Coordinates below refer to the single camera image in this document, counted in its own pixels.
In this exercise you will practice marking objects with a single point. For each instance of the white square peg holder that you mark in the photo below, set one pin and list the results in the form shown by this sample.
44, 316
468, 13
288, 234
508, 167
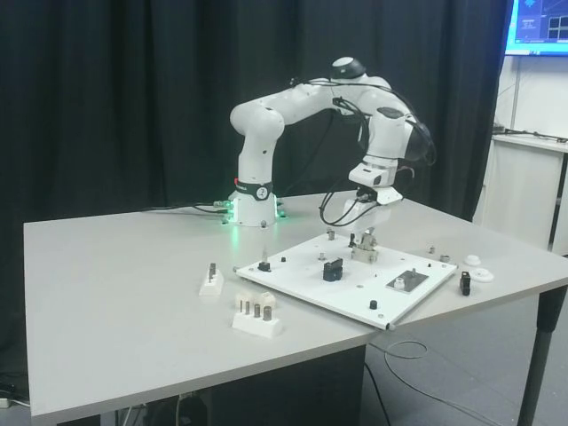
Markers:
210, 288

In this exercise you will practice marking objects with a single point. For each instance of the black D-SUB plug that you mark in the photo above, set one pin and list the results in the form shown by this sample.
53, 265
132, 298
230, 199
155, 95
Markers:
333, 273

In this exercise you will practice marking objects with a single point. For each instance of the white large gear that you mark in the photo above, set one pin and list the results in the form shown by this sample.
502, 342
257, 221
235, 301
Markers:
483, 276

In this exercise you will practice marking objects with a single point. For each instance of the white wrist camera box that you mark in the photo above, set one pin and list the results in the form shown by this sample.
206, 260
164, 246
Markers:
366, 174

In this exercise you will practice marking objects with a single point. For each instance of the large metal round peg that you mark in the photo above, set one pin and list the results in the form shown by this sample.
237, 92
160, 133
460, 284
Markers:
266, 313

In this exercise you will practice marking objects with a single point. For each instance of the white small gear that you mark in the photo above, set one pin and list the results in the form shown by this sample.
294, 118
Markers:
399, 283

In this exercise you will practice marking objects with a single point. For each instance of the white task board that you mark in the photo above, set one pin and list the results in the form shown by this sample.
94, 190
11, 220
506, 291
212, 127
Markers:
302, 284

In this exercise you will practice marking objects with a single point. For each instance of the white medium gear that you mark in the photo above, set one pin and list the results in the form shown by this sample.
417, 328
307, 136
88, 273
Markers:
472, 260

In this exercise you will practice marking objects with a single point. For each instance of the dark grey table leg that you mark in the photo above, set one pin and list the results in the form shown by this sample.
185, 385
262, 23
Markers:
539, 355

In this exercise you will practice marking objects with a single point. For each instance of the flat white mounting plate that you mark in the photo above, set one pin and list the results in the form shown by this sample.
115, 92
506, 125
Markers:
386, 196

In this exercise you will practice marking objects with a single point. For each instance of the black upright plug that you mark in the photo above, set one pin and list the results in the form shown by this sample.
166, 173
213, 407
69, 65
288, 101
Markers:
351, 239

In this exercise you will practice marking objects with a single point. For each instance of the black curtain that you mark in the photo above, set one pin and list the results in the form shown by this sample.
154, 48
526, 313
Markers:
133, 89

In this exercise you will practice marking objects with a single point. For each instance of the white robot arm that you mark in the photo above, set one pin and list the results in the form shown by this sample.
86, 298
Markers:
262, 120

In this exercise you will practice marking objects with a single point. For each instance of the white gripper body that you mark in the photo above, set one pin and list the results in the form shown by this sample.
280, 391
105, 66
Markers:
361, 217

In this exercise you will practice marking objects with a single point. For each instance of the blue screen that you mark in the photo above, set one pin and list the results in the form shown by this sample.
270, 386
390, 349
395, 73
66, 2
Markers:
539, 26

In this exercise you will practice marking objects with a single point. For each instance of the grey waterproof plug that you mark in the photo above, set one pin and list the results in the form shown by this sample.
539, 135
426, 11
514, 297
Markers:
366, 243

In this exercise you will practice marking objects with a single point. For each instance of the white cabinet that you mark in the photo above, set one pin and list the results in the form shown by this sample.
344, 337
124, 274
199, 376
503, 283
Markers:
523, 195

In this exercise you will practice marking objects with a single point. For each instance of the white round peg holder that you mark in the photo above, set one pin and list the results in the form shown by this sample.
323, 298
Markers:
257, 329

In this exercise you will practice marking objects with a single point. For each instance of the large metal square peg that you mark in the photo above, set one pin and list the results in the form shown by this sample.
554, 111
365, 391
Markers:
215, 270

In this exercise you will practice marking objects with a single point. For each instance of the medium metal round peg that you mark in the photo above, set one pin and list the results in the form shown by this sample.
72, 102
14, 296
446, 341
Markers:
256, 310

